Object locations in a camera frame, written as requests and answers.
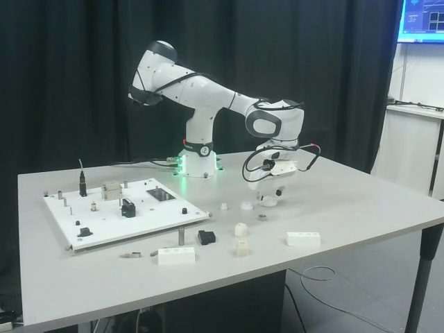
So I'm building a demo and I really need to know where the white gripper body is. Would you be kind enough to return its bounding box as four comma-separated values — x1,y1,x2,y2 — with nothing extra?
247,163,296,196

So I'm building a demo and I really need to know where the white peg holder block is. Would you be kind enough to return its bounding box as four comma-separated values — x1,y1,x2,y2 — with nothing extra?
157,246,196,266
285,230,321,248

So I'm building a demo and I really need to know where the black D-SUB plug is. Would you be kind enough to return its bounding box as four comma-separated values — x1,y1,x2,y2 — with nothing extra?
197,229,217,246

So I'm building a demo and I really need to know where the black box cabinet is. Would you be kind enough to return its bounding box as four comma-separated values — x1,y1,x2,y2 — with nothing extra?
92,268,289,333

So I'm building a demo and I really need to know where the white task board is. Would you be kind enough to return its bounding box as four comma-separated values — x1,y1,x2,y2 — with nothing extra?
42,178,212,252

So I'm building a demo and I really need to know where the white cabinet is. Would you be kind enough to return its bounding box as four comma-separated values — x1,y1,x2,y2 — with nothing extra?
372,103,444,201

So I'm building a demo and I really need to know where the black table leg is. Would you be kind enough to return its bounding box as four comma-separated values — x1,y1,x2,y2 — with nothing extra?
404,227,435,333

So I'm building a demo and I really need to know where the black waterproof plug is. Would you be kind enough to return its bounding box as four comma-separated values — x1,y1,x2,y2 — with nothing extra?
78,158,88,198

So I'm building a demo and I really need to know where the blue screen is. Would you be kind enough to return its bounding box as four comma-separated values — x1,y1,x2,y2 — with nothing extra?
397,0,444,44

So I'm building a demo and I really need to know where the black curtain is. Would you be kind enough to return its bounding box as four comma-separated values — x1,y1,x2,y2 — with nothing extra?
0,0,405,333

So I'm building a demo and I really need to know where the black looped gripper cable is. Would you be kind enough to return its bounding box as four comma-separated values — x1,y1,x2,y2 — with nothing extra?
241,149,275,183

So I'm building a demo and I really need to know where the grey floor cable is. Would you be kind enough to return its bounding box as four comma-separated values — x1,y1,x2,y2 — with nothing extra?
299,266,352,333

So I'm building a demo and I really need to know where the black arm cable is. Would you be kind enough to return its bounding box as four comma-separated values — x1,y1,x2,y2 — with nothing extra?
128,66,198,105

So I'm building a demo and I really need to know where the black cable on cabinet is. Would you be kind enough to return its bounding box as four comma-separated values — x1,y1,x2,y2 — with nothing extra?
386,98,444,113

